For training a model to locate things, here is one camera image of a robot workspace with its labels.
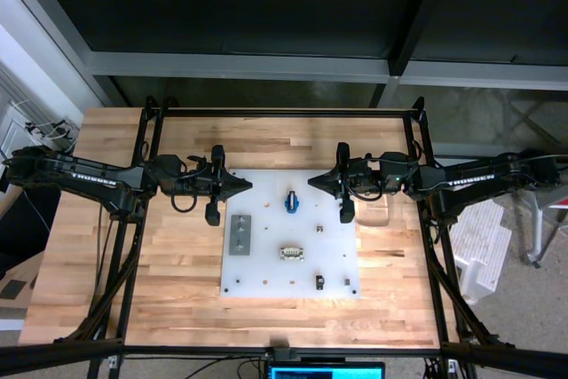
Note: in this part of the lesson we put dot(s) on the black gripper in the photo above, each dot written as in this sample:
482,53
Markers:
216,157
355,181

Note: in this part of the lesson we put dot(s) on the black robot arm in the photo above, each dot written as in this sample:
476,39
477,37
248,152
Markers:
89,175
470,179

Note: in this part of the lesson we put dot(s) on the blue holder with metal bar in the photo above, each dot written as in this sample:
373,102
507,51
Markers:
291,208

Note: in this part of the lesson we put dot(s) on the grey metal plate with posts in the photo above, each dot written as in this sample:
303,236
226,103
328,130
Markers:
234,241

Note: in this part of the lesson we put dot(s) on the clear plastic tub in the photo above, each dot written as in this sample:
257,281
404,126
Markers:
377,215

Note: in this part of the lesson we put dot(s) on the beige connector housing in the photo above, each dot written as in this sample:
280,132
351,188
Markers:
293,254

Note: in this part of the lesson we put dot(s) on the white task board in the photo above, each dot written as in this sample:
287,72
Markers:
266,263

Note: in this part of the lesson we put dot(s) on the black clamp block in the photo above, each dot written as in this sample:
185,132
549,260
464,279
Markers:
319,283

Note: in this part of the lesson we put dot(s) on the white plastic step stool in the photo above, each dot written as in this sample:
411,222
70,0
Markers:
479,246

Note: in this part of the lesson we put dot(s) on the laptop screen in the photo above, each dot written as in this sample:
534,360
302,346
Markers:
324,372

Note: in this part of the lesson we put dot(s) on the cardboard box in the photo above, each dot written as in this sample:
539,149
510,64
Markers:
22,270

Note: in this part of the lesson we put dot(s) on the black table level camera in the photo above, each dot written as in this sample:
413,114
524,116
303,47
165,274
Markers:
281,348

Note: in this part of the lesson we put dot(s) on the black table frame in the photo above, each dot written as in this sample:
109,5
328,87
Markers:
177,350

